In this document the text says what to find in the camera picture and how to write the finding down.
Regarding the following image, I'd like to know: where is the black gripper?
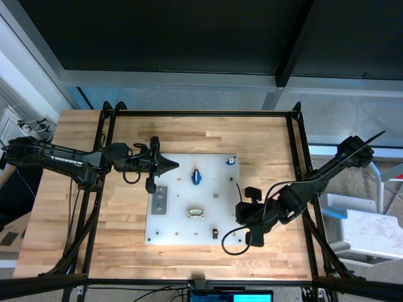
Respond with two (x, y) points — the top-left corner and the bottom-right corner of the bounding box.
(236, 187), (275, 248)
(130, 136), (180, 194)

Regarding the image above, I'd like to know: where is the grey metal plate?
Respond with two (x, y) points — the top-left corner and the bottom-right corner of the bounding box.
(150, 185), (168, 216)

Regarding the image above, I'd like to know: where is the white board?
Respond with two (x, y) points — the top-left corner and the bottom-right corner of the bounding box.
(144, 153), (245, 245)

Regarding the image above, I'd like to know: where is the screen with blue edge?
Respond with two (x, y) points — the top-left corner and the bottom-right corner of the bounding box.
(188, 289), (274, 302)

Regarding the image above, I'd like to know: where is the white step stool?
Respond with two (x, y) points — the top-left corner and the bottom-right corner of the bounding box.
(324, 191), (403, 268)

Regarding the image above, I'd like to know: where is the cardboard box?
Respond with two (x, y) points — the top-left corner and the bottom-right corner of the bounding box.
(0, 212), (32, 252)

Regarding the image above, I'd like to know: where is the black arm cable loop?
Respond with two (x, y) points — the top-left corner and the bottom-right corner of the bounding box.
(122, 169), (141, 185)
(222, 225), (253, 256)

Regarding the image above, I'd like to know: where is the black metal frame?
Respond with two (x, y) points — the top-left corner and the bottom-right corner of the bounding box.
(0, 100), (403, 302)

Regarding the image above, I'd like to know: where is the black table-level camera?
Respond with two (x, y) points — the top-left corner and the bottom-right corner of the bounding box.
(191, 272), (211, 289)

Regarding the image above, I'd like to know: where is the grey aluminium backdrop frame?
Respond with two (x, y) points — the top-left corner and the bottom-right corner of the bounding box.
(0, 0), (403, 109)

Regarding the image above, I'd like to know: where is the black wall cable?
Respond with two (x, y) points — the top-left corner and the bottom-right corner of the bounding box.
(17, 116), (57, 135)

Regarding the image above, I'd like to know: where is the white metal chair frame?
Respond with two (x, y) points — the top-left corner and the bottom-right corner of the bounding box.
(368, 160), (403, 221)

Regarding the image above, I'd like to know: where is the black backdrop post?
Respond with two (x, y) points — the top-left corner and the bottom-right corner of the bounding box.
(275, 0), (315, 88)

